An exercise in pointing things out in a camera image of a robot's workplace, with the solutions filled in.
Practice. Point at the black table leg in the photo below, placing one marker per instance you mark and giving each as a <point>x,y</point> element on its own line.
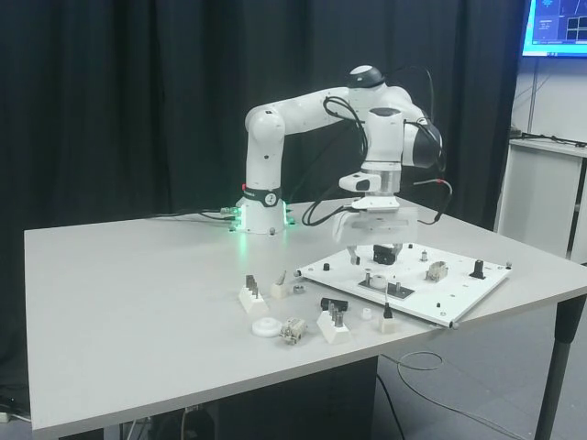
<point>559,357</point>

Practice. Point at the white task board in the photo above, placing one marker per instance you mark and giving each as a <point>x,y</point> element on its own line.
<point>413,293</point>

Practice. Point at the grey plug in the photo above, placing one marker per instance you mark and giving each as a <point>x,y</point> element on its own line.
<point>281,276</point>

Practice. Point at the white medium gear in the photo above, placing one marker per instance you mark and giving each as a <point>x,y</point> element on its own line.
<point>377,282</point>

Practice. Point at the white square peg holder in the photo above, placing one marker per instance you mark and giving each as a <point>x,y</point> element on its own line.
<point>252,302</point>

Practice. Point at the white holder block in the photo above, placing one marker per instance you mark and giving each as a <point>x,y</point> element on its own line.
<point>388,324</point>

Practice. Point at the black curtain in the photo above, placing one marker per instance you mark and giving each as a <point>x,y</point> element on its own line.
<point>137,91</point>

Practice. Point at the metal rectangular connector plug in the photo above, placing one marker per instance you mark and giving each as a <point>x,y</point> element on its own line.
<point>290,331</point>

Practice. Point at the white large gear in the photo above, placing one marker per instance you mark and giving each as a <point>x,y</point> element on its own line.
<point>265,326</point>

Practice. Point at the white round peg holder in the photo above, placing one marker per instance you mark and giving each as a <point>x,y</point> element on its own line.
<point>335,332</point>

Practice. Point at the white cabinet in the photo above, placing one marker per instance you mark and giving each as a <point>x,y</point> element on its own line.
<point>541,197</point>

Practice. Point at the blue screen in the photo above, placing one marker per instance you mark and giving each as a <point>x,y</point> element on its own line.
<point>557,27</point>

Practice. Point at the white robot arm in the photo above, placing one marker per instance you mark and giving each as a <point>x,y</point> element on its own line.
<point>266,151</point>

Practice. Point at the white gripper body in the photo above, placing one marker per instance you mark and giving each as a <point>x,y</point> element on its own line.
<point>376,227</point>

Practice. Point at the small white plug holder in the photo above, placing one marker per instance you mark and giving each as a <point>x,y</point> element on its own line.
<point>278,290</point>

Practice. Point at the metal bolt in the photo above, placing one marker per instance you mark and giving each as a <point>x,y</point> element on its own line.
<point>298,289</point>

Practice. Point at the metal round peg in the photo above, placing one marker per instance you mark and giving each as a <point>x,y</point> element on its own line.
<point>331,316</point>
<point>339,318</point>

